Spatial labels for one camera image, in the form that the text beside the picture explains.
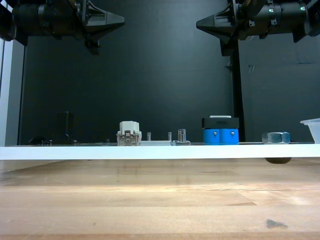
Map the silver M12 hex nut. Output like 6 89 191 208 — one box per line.
261 131 291 145

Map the blue clamp with black block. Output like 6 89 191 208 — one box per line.
201 114 240 145

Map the beige connector housing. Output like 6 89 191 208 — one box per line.
116 121 142 147

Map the small silver connector socket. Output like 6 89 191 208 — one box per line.
171 128 192 146

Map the clear plastic tub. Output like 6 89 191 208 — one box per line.
299 119 320 145

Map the white mounting board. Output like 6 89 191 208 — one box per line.
0 141 320 161

